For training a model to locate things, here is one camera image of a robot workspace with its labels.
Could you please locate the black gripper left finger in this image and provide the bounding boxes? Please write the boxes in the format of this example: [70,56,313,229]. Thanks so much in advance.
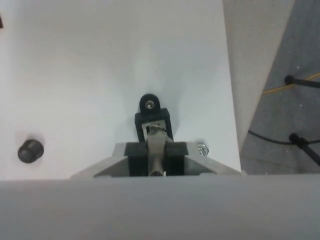
[69,141,149,179]

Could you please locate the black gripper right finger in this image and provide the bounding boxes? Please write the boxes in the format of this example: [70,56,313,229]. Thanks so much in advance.
[163,141,243,177]

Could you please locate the black round knob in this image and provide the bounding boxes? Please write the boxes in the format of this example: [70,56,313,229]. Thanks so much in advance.
[17,137,45,165]

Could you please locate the white task board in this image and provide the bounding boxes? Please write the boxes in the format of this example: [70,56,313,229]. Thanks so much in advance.
[0,0,242,181]

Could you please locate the black tripod leg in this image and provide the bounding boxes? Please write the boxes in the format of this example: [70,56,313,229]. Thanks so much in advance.
[283,74,320,89]
[288,133,320,167]

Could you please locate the black floor cable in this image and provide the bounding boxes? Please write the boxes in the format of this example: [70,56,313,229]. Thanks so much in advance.
[247,129,320,146]

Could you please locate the thin pale floor cable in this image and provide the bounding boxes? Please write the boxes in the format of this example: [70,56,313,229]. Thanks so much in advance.
[261,71,320,97]

